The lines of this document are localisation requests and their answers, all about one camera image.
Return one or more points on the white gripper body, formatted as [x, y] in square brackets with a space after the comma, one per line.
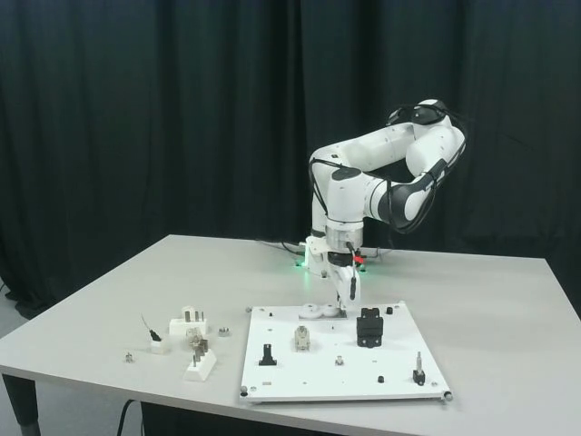
[338, 281]

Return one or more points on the white large gear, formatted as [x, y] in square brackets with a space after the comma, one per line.
[310, 310]

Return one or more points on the black rod with red tag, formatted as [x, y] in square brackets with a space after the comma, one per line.
[351, 286]

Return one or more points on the metal nut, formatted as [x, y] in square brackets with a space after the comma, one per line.
[223, 331]

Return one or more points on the medium metal square peg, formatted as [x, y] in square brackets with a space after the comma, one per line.
[199, 349]

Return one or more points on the white long peg holder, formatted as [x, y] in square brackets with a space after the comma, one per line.
[181, 328]

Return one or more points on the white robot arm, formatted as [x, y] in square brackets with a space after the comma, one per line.
[363, 150]

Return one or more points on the small white plug holder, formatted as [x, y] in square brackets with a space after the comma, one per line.
[161, 348]

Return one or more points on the black table leg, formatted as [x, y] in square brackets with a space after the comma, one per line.
[20, 404]

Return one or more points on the black curtain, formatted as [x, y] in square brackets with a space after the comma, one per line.
[136, 113]

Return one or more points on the white task board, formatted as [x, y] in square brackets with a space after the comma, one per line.
[318, 368]

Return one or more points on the white medium gear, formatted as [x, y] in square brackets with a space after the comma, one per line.
[328, 310]

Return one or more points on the white wedge peg holder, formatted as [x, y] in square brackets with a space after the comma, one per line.
[202, 368]

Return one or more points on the black D-SUB plug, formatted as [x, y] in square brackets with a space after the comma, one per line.
[370, 329]

